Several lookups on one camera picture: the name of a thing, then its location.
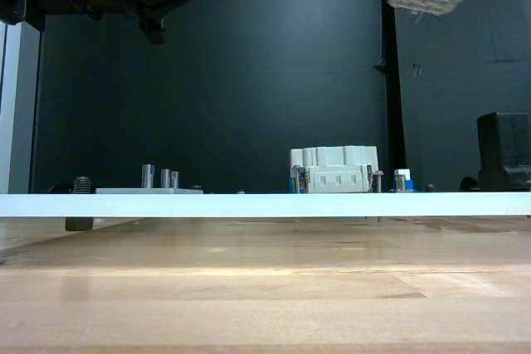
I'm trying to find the grey metal plate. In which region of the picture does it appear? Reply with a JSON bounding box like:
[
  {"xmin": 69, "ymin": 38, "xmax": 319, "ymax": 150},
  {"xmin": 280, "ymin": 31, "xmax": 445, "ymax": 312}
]
[{"xmin": 95, "ymin": 187, "xmax": 204, "ymax": 196}]

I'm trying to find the blue socket block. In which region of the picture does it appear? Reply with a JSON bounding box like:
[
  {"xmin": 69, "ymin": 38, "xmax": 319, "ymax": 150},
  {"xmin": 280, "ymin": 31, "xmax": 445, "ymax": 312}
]
[
  {"xmin": 392, "ymin": 168, "xmax": 415, "ymax": 194},
  {"xmin": 288, "ymin": 167, "xmax": 309, "ymax": 195}
]

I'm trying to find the beige many-pin connector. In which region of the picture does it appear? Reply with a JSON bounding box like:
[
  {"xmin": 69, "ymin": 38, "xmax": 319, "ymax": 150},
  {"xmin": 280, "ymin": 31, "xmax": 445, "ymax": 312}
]
[{"xmin": 289, "ymin": 145, "xmax": 385, "ymax": 195}]

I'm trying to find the threaded stud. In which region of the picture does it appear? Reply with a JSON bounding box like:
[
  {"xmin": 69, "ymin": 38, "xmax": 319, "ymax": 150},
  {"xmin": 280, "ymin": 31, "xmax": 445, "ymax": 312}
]
[{"xmin": 73, "ymin": 176, "xmax": 93, "ymax": 195}]

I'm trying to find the white task board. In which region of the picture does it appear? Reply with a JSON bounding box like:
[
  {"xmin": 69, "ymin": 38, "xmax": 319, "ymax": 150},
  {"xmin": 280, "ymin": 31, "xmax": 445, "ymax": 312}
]
[{"xmin": 0, "ymin": 193, "xmax": 531, "ymax": 219}]

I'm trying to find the black block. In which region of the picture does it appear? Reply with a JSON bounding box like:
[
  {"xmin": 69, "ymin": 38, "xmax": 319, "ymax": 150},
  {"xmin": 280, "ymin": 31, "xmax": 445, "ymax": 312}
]
[{"xmin": 460, "ymin": 111, "xmax": 531, "ymax": 194}]

